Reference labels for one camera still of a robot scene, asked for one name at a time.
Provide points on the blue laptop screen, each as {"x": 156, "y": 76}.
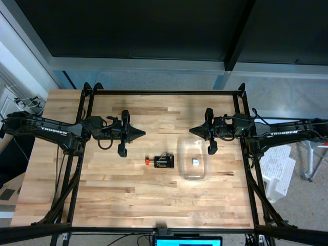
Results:
{"x": 187, "y": 242}

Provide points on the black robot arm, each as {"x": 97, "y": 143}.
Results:
{"x": 51, "y": 128}
{"x": 284, "y": 133}

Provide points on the clear plastic tub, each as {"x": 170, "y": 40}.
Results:
{"x": 187, "y": 174}

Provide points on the white foam block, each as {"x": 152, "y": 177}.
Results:
{"x": 195, "y": 162}

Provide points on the small black camera box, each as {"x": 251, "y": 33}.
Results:
{"x": 162, "y": 230}

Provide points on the white plastic step stool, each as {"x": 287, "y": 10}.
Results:
{"x": 276, "y": 174}

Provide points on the power strip with plugs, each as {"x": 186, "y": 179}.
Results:
{"x": 36, "y": 101}

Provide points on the black metal frame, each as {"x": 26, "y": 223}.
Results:
{"x": 164, "y": 92}

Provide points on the grey metal chair frame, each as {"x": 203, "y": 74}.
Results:
{"x": 310, "y": 159}

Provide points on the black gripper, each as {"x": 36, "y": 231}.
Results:
{"x": 221, "y": 128}
{"x": 115, "y": 130}

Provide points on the black clamp with red knob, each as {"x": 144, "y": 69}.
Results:
{"x": 165, "y": 163}

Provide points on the brown cardboard box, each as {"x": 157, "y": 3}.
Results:
{"x": 12, "y": 183}

